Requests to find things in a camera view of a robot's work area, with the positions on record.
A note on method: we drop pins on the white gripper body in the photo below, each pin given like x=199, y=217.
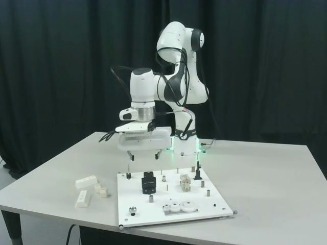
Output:
x=143, y=144

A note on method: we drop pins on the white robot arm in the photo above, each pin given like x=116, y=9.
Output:
x=194, y=84

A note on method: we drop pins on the black D-SUB plug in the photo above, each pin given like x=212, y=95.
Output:
x=148, y=183

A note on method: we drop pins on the flat white mounting plate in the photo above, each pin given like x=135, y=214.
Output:
x=132, y=127

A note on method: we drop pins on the metal BNC plug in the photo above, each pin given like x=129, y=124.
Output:
x=163, y=178

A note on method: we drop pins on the black USB plug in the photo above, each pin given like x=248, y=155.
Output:
x=198, y=174

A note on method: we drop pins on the small white plug holder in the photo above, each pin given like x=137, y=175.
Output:
x=103, y=193
x=97, y=189

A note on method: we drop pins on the white peg holder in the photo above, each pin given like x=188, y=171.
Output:
x=87, y=181
x=83, y=199

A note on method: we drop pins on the white small gear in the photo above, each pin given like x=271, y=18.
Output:
x=167, y=207

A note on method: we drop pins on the metal bolt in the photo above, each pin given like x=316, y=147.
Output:
x=132, y=210

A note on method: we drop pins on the white medium gear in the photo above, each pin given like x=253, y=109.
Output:
x=176, y=206

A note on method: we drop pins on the white task board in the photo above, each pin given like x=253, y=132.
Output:
x=148, y=215

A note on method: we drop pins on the white large gear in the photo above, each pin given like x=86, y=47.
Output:
x=188, y=206

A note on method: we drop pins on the black curtain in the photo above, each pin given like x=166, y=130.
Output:
x=64, y=63

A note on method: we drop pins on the dark grey table leg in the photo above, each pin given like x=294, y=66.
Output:
x=10, y=227

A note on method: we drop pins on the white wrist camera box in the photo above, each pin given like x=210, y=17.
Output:
x=126, y=114

